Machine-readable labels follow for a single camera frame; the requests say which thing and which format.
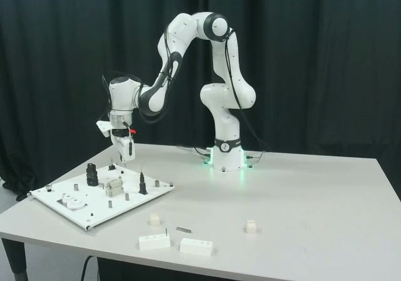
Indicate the white large gear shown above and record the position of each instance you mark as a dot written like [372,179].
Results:
[76,204]

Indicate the white medium gear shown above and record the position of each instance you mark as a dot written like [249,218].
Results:
[69,199]

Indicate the white task board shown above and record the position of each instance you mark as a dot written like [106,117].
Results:
[97,209]

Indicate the dark metal square peg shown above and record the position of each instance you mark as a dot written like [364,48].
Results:
[183,229]

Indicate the black curtain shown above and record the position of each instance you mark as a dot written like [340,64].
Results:
[62,74]

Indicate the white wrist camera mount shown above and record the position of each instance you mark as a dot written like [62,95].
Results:
[102,126]

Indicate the black table leg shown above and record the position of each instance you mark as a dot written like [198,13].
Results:
[14,259]

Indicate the small white plug holder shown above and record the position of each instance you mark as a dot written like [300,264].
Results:
[250,226]
[154,220]

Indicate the white small gear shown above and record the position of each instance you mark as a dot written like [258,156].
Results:
[64,196]

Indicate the black D-SUB plug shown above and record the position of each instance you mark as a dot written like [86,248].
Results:
[91,176]

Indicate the black USB plug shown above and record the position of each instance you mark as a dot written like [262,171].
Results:
[143,187]

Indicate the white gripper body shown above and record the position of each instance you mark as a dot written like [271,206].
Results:
[120,145]

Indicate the black rod with red tag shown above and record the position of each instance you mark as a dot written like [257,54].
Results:
[128,148]

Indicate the long white peg holder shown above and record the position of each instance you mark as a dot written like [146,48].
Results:
[155,243]
[196,246]

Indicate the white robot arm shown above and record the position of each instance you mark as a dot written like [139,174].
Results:
[225,130]

